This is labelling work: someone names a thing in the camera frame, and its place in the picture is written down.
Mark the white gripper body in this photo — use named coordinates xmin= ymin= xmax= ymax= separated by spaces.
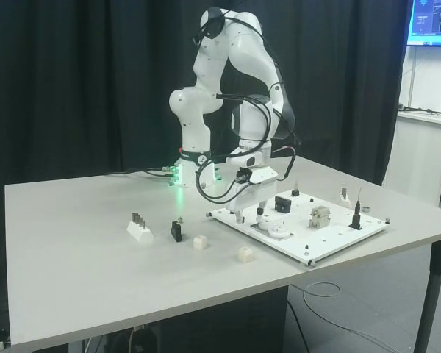
xmin=230 ymin=179 xmax=279 ymax=214

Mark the white large gear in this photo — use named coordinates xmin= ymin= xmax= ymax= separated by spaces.
xmin=266 ymin=224 xmax=291 ymax=240

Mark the black waterproof plug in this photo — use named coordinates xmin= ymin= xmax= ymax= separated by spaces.
xmin=274 ymin=196 xmax=292 ymax=214

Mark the flat white mounting plate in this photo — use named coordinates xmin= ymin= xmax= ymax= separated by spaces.
xmin=248 ymin=165 xmax=279 ymax=184

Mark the thin black rod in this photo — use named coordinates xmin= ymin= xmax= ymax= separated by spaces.
xmin=283 ymin=154 xmax=298 ymax=180

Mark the white task board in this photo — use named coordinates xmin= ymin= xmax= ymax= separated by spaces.
xmin=204 ymin=188 xmax=390 ymax=266

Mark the black D-SUB plug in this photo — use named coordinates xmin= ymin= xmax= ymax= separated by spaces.
xmin=170 ymin=219 xmax=184 ymax=243

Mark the black USB plug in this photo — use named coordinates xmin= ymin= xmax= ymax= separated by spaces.
xmin=349 ymin=186 xmax=365 ymax=228

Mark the white square peg holder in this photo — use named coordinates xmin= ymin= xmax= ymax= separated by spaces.
xmin=126 ymin=220 xmax=155 ymax=244

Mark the white cabinet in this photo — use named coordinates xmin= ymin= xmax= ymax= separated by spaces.
xmin=384 ymin=109 xmax=441 ymax=213

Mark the black table leg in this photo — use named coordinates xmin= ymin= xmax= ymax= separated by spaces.
xmin=415 ymin=235 xmax=441 ymax=353

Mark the black curtain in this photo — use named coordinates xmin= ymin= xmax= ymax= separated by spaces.
xmin=0 ymin=0 xmax=409 ymax=188

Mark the blue screen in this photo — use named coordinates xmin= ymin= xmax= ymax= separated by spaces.
xmin=406 ymin=0 xmax=441 ymax=47

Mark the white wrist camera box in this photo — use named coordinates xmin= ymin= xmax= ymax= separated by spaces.
xmin=226 ymin=154 xmax=265 ymax=169

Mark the grey floor cable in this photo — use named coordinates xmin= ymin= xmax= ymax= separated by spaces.
xmin=302 ymin=280 xmax=417 ymax=347

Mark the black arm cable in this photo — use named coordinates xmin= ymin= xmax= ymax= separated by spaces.
xmin=192 ymin=7 xmax=303 ymax=202

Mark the black base cable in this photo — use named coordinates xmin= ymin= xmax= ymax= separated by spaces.
xmin=107 ymin=166 xmax=180 ymax=179

